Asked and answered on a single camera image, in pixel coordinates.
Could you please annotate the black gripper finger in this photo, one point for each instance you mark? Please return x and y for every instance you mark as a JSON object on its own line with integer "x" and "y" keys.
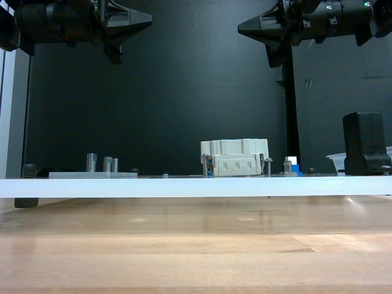
{"x": 263, "y": 23}
{"x": 269, "y": 38}
{"x": 122, "y": 32}
{"x": 131, "y": 16}

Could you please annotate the small silver connector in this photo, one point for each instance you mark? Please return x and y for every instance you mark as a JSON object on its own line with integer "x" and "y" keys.
{"x": 287, "y": 167}

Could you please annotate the beige HAN10E socket base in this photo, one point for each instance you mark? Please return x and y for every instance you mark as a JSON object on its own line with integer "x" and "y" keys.
{"x": 235, "y": 165}

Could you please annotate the black connector housing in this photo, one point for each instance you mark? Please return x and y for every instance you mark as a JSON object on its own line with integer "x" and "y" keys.
{"x": 363, "y": 141}

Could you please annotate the small blue white socket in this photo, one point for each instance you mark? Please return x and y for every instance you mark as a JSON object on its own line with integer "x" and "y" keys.
{"x": 293, "y": 160}

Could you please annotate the clear plastic tub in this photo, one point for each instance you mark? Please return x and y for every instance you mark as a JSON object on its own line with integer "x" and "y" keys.
{"x": 335, "y": 159}

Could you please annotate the small black screw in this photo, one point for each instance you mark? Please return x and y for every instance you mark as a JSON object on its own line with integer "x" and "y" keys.
{"x": 311, "y": 171}

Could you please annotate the grey metal plate with pegs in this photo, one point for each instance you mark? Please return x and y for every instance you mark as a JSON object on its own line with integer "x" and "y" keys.
{"x": 92, "y": 175}

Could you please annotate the blue clamp with silver plug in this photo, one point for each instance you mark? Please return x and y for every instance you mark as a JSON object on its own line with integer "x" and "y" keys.
{"x": 209, "y": 174}

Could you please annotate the black ribbed screw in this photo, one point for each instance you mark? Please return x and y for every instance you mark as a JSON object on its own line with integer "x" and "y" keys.
{"x": 29, "y": 170}

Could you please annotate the white task board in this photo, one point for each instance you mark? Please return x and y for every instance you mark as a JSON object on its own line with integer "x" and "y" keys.
{"x": 196, "y": 188}

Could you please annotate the black board foot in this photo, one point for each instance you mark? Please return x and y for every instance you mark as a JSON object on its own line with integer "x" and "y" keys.
{"x": 26, "y": 202}

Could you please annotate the black vertical post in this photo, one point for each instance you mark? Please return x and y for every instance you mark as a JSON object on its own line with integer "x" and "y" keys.
{"x": 291, "y": 122}

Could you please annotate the silver aluminium enclosure frame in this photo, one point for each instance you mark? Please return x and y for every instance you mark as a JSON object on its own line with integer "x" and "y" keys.
{"x": 12, "y": 122}

